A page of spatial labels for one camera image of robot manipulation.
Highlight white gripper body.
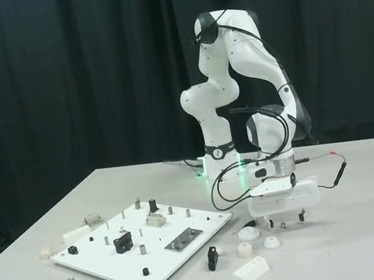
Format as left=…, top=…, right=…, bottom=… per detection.
left=244, top=176, right=323, bottom=219

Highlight white cube peg holder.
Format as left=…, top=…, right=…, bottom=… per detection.
left=235, top=240, right=256, bottom=261

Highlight black Ethernet plug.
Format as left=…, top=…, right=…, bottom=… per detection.
left=235, top=219, right=258, bottom=232

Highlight white small gear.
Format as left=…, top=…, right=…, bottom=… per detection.
left=262, top=235, right=281, bottom=252

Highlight white large gear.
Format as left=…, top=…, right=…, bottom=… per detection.
left=236, top=226, right=262, bottom=246

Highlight long white holder with holes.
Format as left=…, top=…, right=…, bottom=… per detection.
left=228, top=256, right=273, bottom=280

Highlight thin black rod red tag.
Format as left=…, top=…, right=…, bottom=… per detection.
left=323, top=159, right=352, bottom=190

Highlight black USB plug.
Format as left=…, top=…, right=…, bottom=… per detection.
left=203, top=245, right=222, bottom=273

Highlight black D-SUB plug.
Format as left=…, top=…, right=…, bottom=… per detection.
left=111, top=225, right=136, bottom=256

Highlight grey D-SUB connector block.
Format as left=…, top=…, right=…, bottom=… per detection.
left=81, top=212, right=106, bottom=229

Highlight white task board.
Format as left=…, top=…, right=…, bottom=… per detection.
left=42, top=181, right=244, bottom=280

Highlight white wedge holder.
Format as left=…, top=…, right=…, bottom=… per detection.
left=60, top=224, right=94, bottom=246

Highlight small white cube holder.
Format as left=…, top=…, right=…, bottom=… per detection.
left=39, top=246, right=56, bottom=262

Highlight black curtains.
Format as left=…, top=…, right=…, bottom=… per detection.
left=0, top=0, right=374, bottom=241

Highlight looped black gripper cable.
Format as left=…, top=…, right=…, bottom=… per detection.
left=196, top=98, right=307, bottom=215

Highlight long black arm cable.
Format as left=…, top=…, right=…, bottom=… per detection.
left=186, top=0, right=318, bottom=161

